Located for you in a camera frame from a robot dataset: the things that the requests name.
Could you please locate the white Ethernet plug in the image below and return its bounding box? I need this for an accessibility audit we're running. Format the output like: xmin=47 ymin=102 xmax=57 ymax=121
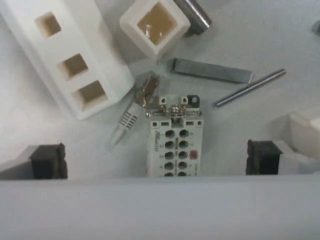
xmin=110 ymin=70 xmax=161 ymax=146

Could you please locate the metal square peg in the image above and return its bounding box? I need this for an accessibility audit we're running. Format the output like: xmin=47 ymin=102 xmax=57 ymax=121
xmin=172 ymin=57 xmax=254 ymax=84

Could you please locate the thin metal round peg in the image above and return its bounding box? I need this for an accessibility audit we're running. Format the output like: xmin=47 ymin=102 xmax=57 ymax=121
xmin=215 ymin=68 xmax=286 ymax=108

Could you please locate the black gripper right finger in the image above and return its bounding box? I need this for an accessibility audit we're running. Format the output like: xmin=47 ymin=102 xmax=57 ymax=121
xmin=245 ymin=139 xmax=320 ymax=176

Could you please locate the thick metal round peg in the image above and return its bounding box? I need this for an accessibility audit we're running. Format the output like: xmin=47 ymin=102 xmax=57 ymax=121
xmin=174 ymin=0 xmax=213 ymax=38

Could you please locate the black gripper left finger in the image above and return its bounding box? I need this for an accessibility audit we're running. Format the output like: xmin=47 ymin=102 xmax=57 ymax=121
xmin=0 ymin=142 xmax=69 ymax=181

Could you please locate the white three-hole peg holder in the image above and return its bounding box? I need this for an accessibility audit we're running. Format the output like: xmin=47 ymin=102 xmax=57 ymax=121
xmin=0 ymin=0 xmax=135 ymax=122

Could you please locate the white single-hole peg holder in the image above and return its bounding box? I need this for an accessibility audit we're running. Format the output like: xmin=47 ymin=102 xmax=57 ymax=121
xmin=119 ymin=0 xmax=191 ymax=60

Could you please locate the small white holder block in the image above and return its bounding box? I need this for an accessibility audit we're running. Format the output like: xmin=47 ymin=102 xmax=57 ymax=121
xmin=271 ymin=108 xmax=320 ymax=161

